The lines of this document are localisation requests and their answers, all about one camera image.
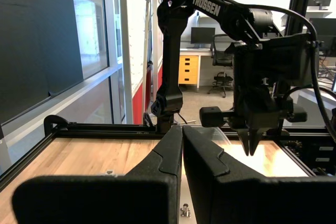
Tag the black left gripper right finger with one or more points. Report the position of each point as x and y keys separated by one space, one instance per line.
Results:
x=262 y=200

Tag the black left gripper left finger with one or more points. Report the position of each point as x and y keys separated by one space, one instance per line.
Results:
x=118 y=197

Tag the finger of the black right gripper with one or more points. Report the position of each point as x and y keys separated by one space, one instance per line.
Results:
x=245 y=137

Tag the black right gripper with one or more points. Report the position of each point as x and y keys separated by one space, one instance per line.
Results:
x=288 y=61

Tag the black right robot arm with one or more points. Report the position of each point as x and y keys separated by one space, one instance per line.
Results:
x=173 y=51

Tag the white taskboard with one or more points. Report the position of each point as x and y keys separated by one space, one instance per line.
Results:
x=187 y=195

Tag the clear plastic tub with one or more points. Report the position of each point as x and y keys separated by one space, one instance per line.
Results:
x=220 y=134

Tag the black office chair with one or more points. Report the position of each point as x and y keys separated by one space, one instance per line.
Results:
x=221 y=58

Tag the yellow drawer cabinet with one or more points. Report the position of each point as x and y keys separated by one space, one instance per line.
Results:
x=188 y=69

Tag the white partition with red base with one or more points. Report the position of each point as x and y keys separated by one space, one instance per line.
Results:
x=134 y=37

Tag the large glass window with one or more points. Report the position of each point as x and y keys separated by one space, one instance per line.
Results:
x=89 y=24

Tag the black aluminium frame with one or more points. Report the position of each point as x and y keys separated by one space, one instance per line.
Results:
x=105 y=127

